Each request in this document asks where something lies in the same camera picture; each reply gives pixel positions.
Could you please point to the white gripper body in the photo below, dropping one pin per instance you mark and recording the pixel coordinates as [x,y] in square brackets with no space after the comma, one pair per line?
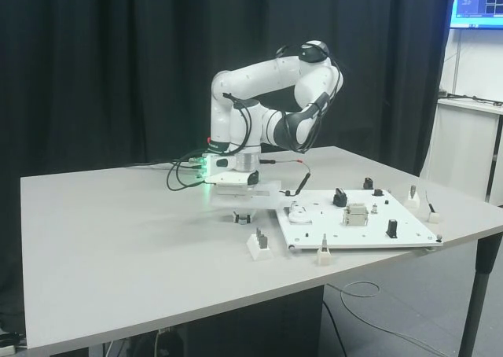
[247,197]

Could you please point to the metal bolt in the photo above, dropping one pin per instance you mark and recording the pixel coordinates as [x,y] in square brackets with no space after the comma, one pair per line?
[243,219]

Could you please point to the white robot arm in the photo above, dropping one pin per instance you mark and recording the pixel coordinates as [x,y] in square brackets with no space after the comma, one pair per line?
[236,97]

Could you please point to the flat white plate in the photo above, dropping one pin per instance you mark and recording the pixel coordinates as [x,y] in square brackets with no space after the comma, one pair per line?
[230,179]

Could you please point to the white box with dark window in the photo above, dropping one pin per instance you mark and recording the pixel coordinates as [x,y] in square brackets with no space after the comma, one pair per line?
[222,163]

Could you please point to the white small gear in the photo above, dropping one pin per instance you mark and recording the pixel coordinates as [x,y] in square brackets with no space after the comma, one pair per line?
[296,207]

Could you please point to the white large gear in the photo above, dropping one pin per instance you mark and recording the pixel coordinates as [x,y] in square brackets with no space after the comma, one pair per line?
[299,218]

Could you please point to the tall metal peg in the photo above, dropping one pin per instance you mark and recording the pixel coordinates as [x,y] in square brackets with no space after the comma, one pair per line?
[324,242]

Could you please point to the small white peg holder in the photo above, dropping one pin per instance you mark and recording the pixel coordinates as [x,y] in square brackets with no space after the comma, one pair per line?
[324,258]

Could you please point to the black D-SUB plug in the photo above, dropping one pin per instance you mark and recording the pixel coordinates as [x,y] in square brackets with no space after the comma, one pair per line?
[340,198]

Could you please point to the white task board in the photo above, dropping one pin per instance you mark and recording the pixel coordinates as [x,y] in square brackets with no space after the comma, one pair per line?
[346,231]

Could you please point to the black box under table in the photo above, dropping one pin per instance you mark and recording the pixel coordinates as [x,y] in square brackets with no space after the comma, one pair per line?
[255,325]

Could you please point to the metal rectangular connector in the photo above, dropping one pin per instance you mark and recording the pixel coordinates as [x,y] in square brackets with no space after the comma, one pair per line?
[355,215]

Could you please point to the metal BNC plug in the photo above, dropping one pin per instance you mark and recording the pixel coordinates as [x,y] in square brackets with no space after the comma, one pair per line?
[375,208]

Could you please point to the white plug holder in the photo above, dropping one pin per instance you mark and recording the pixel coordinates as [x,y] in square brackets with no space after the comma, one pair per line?
[412,201]
[434,217]

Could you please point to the black curtain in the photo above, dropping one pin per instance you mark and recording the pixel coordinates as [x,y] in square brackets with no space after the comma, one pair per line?
[118,58]

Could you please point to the white cabinet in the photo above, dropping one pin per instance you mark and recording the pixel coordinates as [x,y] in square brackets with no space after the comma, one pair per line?
[467,152]

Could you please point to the dark table leg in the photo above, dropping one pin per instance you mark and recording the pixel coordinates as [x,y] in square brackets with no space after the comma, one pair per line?
[477,294]

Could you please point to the white power strip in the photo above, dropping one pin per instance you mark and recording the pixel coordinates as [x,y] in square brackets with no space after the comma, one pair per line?
[9,345]

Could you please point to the blue screen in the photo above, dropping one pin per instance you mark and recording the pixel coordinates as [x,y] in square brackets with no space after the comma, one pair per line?
[477,3]

